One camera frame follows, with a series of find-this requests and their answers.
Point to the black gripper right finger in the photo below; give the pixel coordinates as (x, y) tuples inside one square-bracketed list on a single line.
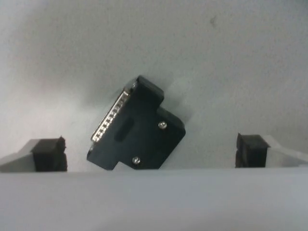
[(251, 151)]

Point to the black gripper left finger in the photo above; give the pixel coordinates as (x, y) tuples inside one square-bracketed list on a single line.
[(49, 154)]

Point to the black D-SUB plug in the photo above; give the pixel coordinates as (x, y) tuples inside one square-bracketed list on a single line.
[(149, 127)]

